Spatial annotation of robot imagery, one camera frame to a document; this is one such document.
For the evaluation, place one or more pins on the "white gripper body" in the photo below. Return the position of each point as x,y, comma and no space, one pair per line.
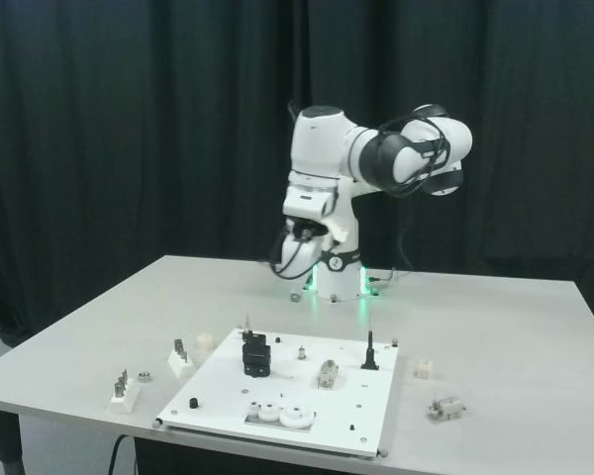
299,255

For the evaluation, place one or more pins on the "grey metal waterproof plug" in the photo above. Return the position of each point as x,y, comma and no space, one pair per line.
440,408

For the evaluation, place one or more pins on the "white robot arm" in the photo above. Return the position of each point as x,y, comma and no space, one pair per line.
326,148

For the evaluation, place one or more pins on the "black D-SUB plug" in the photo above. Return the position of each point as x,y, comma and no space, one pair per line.
256,356

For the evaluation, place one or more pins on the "black USB plug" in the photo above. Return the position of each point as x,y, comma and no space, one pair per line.
369,358

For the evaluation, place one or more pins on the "white cylinder holder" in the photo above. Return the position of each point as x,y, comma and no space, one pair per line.
205,342

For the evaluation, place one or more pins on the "large metal square peg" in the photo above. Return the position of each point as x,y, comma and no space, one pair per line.
177,345

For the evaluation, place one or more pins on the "white task board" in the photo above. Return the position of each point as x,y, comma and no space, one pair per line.
227,396

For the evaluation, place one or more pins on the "white small gear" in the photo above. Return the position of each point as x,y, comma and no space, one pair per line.
253,408

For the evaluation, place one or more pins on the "white medium gear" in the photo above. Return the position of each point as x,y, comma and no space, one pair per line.
267,413

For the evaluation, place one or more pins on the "white large gear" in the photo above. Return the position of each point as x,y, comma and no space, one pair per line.
297,417

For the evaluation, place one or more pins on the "white square peg holder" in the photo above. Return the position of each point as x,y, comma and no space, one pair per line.
180,367

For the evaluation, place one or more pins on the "small white cube holder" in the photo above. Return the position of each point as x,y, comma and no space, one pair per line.
424,369

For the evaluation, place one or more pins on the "black bolt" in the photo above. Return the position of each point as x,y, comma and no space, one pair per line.
194,403

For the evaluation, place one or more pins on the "metal nut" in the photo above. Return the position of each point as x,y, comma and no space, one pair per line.
144,376

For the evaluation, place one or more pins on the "black box under table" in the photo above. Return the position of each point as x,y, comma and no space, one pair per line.
252,457

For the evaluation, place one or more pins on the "black curtain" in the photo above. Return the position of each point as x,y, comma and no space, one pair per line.
128,123

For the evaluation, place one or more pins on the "large metal round peg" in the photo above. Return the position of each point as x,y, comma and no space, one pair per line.
118,388

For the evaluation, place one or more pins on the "white round peg holder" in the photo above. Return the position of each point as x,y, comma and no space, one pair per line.
124,402

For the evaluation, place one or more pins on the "black table leg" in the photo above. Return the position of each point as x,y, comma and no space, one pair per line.
2,440

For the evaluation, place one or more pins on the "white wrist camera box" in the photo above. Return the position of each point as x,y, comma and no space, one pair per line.
304,205

